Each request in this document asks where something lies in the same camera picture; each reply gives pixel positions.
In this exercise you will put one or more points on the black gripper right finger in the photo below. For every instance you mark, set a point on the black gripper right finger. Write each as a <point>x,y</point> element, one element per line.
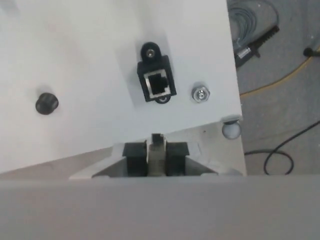
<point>176,160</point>

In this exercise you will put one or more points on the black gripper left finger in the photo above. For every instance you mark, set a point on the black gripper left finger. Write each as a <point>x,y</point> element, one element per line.
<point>135,160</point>

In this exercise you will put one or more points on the grey Ethernet plug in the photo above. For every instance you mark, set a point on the grey Ethernet plug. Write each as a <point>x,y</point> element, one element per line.
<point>157,155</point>

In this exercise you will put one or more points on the small grey marker ball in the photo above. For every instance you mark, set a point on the small grey marker ball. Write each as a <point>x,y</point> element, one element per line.
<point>230,130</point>

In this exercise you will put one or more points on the metal hex nut screw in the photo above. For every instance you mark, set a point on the metal hex nut screw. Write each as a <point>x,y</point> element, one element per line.
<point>201,94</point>

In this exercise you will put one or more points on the small black round knob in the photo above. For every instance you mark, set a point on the small black round knob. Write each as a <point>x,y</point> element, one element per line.
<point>47,103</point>

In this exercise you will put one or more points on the white task board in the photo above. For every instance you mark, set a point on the white task board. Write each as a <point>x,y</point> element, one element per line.
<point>100,50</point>

